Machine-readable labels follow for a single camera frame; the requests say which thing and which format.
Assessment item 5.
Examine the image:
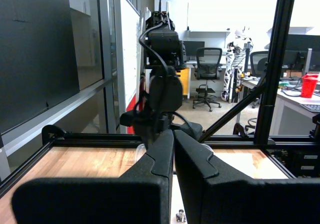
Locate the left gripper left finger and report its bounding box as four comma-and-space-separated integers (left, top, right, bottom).
11, 129, 175, 224

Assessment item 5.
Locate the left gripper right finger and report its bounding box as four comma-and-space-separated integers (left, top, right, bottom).
174, 130, 320, 224

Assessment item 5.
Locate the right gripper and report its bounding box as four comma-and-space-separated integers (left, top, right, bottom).
119, 110, 204, 147

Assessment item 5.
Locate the white board panel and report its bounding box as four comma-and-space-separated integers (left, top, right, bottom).
113, 0, 144, 134

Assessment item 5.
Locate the small steel fitting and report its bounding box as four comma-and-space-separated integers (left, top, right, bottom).
175, 208, 186, 222

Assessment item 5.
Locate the white task board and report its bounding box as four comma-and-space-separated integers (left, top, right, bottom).
169, 153, 255, 224

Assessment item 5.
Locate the yellow cabinet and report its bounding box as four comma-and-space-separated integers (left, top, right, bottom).
176, 68, 191, 100

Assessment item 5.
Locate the black mesh office chair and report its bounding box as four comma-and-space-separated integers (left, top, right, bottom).
249, 51, 270, 109
192, 47, 223, 112

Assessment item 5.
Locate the small black monitor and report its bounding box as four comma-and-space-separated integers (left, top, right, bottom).
183, 41, 206, 57

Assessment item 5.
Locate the white grey desk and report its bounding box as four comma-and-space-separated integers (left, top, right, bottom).
241, 78, 320, 135

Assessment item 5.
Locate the white lattice robot figure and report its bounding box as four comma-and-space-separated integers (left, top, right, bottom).
220, 26, 254, 102

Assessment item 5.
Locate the red plastic container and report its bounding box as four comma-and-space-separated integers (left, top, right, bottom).
300, 73, 320, 99

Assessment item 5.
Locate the large black monitor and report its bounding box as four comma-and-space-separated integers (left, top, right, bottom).
281, 34, 320, 72

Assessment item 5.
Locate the black frame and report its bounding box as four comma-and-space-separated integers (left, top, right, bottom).
0, 0, 320, 197

